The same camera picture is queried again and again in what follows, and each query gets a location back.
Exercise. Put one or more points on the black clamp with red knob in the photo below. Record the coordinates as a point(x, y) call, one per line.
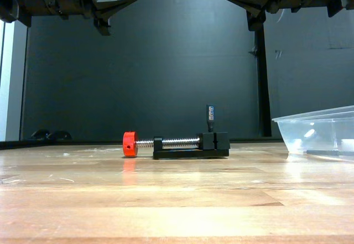
point(215, 144)

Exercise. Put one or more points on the clear plastic container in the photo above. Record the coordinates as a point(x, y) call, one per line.
point(318, 133)

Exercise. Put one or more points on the black frame post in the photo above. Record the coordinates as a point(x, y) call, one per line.
point(262, 89)

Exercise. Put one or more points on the black frame rail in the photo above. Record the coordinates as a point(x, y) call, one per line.
point(55, 144)

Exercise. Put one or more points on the black rounded object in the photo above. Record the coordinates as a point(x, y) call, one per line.
point(41, 134)
point(60, 135)

